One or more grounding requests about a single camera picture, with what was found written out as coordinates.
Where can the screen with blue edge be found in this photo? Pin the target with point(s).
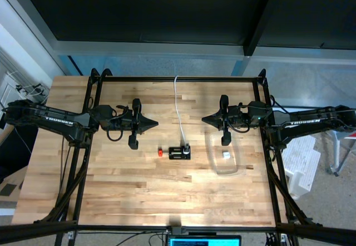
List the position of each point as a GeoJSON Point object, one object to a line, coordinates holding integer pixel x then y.
{"type": "Point", "coordinates": [203, 241]}

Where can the black arched frame bracket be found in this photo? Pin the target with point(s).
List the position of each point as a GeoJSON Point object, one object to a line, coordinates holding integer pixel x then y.
{"type": "Point", "coordinates": [106, 69]}
{"type": "Point", "coordinates": [94, 69]}
{"type": "Point", "coordinates": [262, 70]}

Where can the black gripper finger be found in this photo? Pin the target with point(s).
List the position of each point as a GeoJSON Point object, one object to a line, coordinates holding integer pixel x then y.
{"type": "Point", "coordinates": [215, 117]}
{"type": "Point", "coordinates": [146, 126]}
{"type": "Point", "coordinates": [146, 120]}
{"type": "Point", "coordinates": [215, 123]}

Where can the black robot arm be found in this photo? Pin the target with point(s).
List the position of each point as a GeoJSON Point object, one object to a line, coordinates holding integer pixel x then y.
{"type": "Point", "coordinates": [59, 120]}
{"type": "Point", "coordinates": [303, 122]}

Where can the white plastic step stool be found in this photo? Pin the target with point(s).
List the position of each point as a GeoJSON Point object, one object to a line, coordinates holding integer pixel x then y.
{"type": "Point", "coordinates": [300, 159]}

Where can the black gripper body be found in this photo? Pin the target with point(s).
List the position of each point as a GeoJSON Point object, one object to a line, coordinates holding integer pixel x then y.
{"type": "Point", "coordinates": [135, 123]}
{"type": "Point", "coordinates": [225, 117]}

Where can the black metal frame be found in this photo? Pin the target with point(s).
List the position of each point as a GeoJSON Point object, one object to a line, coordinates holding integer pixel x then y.
{"type": "Point", "coordinates": [211, 78]}

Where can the small white plastic block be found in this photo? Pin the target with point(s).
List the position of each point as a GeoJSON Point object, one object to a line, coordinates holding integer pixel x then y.
{"type": "Point", "coordinates": [226, 154]}

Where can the brown cardboard box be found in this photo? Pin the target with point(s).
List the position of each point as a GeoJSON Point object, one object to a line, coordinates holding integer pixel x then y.
{"type": "Point", "coordinates": [16, 177]}

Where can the clear plastic tub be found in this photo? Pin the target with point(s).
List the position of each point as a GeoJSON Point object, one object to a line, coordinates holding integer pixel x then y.
{"type": "Point", "coordinates": [222, 168]}

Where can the black vise with red knob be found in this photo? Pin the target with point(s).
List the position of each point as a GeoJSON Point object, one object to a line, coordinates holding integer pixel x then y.
{"type": "Point", "coordinates": [175, 153]}

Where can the small black camera box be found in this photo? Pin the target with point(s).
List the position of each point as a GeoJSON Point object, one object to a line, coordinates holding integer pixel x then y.
{"type": "Point", "coordinates": [175, 230]}

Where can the grey metal stand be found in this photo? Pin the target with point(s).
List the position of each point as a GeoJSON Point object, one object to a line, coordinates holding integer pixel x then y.
{"type": "Point", "coordinates": [336, 151]}

